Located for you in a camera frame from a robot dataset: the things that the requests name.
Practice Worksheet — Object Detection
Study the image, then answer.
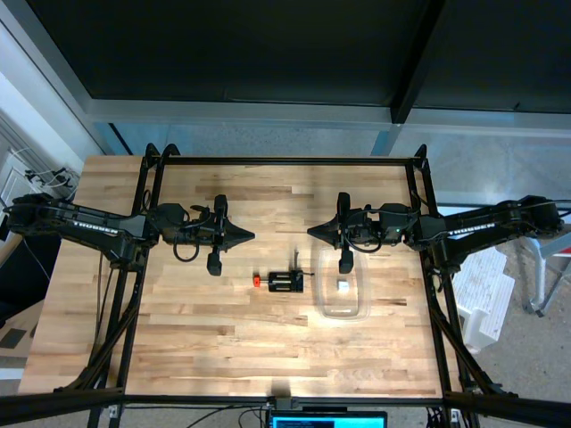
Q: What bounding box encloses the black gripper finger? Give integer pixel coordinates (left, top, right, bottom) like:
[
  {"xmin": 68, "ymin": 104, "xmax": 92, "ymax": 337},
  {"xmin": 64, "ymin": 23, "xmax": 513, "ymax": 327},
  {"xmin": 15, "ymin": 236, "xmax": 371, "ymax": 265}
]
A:
[
  {"xmin": 225, "ymin": 218, "xmax": 257, "ymax": 237},
  {"xmin": 306, "ymin": 217, "xmax": 339, "ymax": 235},
  {"xmin": 306, "ymin": 232, "xmax": 339, "ymax": 249},
  {"xmin": 225, "ymin": 235, "xmax": 257, "ymax": 252}
]

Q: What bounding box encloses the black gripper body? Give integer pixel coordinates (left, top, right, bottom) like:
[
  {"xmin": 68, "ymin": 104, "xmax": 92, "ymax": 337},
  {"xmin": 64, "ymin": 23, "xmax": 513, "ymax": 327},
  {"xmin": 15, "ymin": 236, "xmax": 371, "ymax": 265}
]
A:
[
  {"xmin": 335, "ymin": 193, "xmax": 384, "ymax": 276},
  {"xmin": 179, "ymin": 193, "xmax": 231, "ymax": 277}
]

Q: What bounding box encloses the black vise with orange knob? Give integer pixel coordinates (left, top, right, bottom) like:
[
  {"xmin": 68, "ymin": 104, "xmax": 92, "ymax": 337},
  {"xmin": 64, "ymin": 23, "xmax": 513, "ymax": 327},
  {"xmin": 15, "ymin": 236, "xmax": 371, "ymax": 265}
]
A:
[{"xmin": 252, "ymin": 269, "xmax": 306, "ymax": 295}]

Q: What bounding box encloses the clear plastic tub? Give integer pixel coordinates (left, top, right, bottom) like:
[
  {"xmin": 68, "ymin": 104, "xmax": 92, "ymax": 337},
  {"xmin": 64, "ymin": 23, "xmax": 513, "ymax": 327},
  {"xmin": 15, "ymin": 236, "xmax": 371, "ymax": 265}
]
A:
[{"xmin": 314, "ymin": 247, "xmax": 372, "ymax": 322}]

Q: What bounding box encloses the power strip with plugs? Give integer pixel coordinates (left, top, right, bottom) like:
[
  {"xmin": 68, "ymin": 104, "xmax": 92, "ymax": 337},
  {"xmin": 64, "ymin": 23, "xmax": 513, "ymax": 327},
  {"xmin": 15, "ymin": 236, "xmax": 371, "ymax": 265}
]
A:
[{"xmin": 22, "ymin": 166, "xmax": 78, "ymax": 191}]

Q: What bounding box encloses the grey metal stand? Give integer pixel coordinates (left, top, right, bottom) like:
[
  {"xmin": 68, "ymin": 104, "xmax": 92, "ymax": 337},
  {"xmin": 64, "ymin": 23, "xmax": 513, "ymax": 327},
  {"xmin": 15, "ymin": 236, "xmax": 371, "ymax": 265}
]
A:
[{"xmin": 503, "ymin": 220, "xmax": 571, "ymax": 318}]

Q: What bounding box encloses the black case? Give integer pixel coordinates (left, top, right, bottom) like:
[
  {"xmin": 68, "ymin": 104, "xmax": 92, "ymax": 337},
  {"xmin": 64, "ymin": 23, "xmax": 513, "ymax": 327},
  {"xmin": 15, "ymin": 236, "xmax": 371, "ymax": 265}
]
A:
[{"xmin": 0, "ymin": 231, "xmax": 62, "ymax": 329}]

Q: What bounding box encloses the blue laptop screen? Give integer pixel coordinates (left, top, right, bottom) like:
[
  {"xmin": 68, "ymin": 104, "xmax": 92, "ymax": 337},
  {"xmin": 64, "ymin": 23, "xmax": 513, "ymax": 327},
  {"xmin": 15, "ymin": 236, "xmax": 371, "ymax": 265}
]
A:
[{"xmin": 267, "ymin": 410, "xmax": 388, "ymax": 428}]

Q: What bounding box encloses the cardboard box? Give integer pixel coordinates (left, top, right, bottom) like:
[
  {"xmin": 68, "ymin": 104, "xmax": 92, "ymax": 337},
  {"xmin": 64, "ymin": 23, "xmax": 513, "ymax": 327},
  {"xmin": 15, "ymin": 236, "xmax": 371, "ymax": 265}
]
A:
[{"xmin": 0, "ymin": 298, "xmax": 46, "ymax": 358}]

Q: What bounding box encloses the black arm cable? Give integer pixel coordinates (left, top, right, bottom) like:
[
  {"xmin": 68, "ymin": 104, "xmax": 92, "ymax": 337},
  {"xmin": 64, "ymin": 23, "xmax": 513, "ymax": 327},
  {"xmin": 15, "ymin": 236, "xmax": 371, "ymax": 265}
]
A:
[
  {"xmin": 172, "ymin": 202, "xmax": 211, "ymax": 263},
  {"xmin": 344, "ymin": 203, "xmax": 414, "ymax": 254}
]

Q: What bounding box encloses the black metal frame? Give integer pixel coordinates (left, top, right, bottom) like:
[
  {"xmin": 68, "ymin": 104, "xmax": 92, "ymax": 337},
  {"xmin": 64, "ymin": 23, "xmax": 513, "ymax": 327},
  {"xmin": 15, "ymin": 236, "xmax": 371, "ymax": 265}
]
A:
[{"xmin": 0, "ymin": 142, "xmax": 571, "ymax": 428}]

